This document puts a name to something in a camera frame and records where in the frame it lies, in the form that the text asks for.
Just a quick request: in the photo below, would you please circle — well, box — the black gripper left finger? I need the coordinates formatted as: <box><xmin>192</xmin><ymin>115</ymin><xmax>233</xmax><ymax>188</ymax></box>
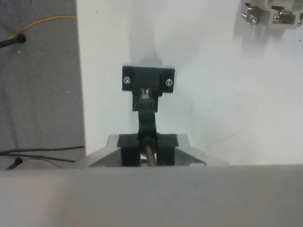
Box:
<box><xmin>89</xmin><ymin>133</ymin><xmax>141</xmax><ymax>168</ymax></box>

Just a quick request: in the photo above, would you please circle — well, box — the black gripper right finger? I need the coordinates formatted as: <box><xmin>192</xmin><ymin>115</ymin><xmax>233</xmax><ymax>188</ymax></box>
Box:
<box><xmin>155</xmin><ymin>133</ymin><xmax>207</xmax><ymax>167</ymax></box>

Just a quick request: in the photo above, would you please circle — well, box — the black USB plug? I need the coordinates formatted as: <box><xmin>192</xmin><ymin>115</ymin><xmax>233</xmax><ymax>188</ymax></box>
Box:
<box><xmin>137</xmin><ymin>87</ymin><xmax>159</xmax><ymax>167</ymax></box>

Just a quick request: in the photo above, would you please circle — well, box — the white task board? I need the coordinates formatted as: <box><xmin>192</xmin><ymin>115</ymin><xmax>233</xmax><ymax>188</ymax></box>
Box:
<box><xmin>75</xmin><ymin>0</ymin><xmax>303</xmax><ymax>166</ymax></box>

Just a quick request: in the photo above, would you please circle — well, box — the thin black floor cable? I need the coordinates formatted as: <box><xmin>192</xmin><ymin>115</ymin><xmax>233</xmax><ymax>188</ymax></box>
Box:
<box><xmin>0</xmin><ymin>146</ymin><xmax>86</xmax><ymax>157</ymax></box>
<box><xmin>0</xmin><ymin>152</ymin><xmax>77</xmax><ymax>164</ymax></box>

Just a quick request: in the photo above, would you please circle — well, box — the yellow floor cable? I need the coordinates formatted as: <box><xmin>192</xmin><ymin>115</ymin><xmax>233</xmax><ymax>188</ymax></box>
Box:
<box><xmin>8</xmin><ymin>14</ymin><xmax>77</xmax><ymax>41</ymax></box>

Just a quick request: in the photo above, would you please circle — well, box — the thick black floor cable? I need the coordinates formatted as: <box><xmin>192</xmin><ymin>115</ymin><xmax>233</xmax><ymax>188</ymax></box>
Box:
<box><xmin>0</xmin><ymin>34</ymin><xmax>27</xmax><ymax>49</ymax></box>

